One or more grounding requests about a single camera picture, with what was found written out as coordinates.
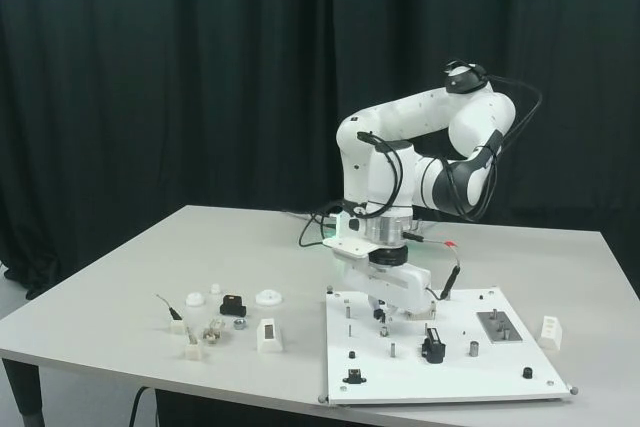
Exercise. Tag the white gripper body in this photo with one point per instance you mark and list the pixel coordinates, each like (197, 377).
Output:
(400, 287)

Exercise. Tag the metal BNC plug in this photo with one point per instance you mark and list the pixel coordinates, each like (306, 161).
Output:
(382, 318)

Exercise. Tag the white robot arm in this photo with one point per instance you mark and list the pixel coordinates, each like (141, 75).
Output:
(390, 117)

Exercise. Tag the white task board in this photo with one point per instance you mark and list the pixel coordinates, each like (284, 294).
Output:
(450, 377)

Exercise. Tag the white large gear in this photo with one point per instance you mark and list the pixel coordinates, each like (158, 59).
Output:
(268, 298)

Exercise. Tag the metal square peg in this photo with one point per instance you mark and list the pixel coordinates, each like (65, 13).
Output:
(268, 332)

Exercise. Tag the white peg holder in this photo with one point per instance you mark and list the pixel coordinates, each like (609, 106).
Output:
(270, 345)

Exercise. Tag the shiny metal bolt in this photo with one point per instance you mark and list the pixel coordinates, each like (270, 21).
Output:
(239, 323)

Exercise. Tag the black D-SUB plug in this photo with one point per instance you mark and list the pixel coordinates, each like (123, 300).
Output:
(231, 305)

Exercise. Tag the white holder with holes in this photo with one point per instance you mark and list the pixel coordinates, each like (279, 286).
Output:
(550, 337)

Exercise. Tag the white small gear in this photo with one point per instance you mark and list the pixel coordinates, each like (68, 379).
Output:
(215, 289)

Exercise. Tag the grey metal plug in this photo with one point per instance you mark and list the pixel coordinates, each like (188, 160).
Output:
(214, 334)

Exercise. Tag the white medium gear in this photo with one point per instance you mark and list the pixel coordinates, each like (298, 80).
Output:
(195, 299)

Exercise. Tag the black cabinet under table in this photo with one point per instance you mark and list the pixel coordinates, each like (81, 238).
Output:
(225, 412)

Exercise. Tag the small white plug holder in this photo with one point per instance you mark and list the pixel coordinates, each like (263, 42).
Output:
(194, 352)
(178, 327)

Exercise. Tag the black curtain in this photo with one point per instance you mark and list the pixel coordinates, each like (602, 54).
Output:
(150, 72)

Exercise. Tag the black table leg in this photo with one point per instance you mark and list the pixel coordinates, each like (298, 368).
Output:
(22, 397)

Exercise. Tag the flat white mount plate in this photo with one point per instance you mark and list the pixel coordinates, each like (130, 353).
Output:
(350, 248)

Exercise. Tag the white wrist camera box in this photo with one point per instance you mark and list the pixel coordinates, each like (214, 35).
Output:
(352, 227)

